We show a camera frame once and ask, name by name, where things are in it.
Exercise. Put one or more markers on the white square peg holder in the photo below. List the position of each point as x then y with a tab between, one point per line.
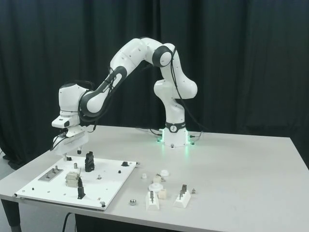
182	201

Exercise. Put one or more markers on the metal bolt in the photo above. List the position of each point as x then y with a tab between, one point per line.
132	202

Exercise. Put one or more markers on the cream cube holder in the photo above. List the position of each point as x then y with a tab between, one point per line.
157	179
162	194

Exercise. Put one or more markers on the white medium gear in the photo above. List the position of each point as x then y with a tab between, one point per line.
164	172

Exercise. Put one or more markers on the black Ethernet plug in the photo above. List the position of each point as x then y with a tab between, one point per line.
80	191

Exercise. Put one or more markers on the white small gear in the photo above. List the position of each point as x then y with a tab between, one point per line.
144	176

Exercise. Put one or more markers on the white round peg holder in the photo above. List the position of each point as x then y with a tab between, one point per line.
152	205

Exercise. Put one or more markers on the black curtains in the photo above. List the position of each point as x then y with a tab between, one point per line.
48	48

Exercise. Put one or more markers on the white task board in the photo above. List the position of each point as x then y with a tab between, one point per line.
108	186

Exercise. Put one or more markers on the black table leg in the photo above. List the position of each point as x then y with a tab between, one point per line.
10	215

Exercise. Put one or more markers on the medium metal square peg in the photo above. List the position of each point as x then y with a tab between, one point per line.
180	194

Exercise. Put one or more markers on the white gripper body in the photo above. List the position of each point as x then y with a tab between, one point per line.
72	141

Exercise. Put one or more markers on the beige waterproof plug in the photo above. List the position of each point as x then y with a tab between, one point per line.
72	180

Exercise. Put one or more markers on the small metal plug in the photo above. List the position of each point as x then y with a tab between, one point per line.
193	191

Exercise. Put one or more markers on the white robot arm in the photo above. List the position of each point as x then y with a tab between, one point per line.
135	55

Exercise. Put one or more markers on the large metal square peg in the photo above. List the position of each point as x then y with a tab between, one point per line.
184	189

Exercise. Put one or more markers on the large metal round peg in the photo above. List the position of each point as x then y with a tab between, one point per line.
151	194

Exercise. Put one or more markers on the black D-SUB plug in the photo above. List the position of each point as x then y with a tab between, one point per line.
88	163

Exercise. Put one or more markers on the white large gear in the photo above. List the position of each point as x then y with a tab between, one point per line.
155	186

